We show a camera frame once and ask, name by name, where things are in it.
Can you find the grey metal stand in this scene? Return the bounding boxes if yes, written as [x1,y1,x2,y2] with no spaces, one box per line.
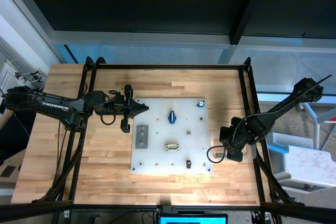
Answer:
[298,100,336,162]

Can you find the white plastic step stool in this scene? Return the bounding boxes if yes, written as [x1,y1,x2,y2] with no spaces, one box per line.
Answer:
[266,131,333,194]

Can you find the black aluminium frame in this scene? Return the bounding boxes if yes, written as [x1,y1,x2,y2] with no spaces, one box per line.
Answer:
[0,55,336,224]

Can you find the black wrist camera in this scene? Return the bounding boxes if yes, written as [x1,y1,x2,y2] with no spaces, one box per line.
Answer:
[219,126,233,144]

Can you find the black camera bracket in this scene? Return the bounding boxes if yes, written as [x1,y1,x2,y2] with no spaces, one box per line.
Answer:
[160,203,176,214]

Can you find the screen with blue edge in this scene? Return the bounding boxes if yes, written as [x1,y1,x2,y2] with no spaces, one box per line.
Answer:
[156,212,229,224]

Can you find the beige multi-pin connector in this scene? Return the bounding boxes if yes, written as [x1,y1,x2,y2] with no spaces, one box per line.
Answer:
[164,143,181,153]

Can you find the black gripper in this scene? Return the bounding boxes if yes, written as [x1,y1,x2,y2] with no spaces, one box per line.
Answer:
[226,117,251,163]
[114,84,150,133]

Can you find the brown cardboard box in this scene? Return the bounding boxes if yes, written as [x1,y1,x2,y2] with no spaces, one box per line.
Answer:
[0,147,27,196]

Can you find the black upright post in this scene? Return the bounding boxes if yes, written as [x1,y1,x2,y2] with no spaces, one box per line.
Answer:
[229,0,264,46]

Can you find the grey aluminium bar holder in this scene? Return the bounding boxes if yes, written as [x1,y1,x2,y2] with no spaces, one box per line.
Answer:
[133,124,150,150]

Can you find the white taskboard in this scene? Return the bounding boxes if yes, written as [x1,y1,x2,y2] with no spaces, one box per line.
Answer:
[130,97,215,175]

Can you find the blue clamp with silver cylinder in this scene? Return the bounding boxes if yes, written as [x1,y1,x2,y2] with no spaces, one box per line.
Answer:
[166,109,177,125]

